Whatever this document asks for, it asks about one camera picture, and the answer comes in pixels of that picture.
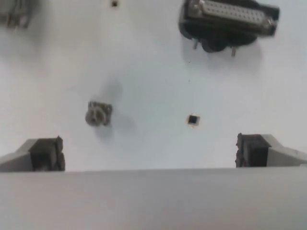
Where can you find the black D-SUB plug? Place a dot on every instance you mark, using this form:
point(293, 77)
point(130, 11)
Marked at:
point(216, 31)

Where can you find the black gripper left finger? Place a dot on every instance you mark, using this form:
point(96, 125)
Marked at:
point(45, 153)

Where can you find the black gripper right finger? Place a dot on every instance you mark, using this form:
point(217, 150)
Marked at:
point(254, 151)

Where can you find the white task board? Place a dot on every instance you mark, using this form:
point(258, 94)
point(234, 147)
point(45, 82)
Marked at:
point(153, 83)

